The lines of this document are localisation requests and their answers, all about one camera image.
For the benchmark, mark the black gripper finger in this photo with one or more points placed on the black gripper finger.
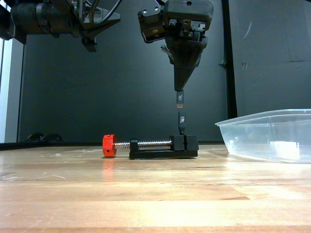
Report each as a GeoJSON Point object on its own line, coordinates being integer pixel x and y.
{"type": "Point", "coordinates": [107, 17]}
{"type": "Point", "coordinates": [184, 63]}
{"type": "Point", "coordinates": [102, 30]}

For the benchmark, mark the black vise with red knob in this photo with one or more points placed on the black vise with red knob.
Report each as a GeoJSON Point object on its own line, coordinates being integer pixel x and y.
{"type": "Point", "coordinates": [184, 145]}

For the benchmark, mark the clear plastic tub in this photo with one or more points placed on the clear plastic tub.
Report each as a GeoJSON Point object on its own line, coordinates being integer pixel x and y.
{"type": "Point", "coordinates": [267, 136]}

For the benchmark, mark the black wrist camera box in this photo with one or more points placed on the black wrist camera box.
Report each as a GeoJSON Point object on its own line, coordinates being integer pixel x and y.
{"type": "Point", "coordinates": [153, 26]}

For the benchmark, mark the black arched frame bracket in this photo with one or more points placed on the black arched frame bracket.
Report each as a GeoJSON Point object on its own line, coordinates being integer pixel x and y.
{"type": "Point", "coordinates": [35, 136]}
{"type": "Point", "coordinates": [52, 137]}

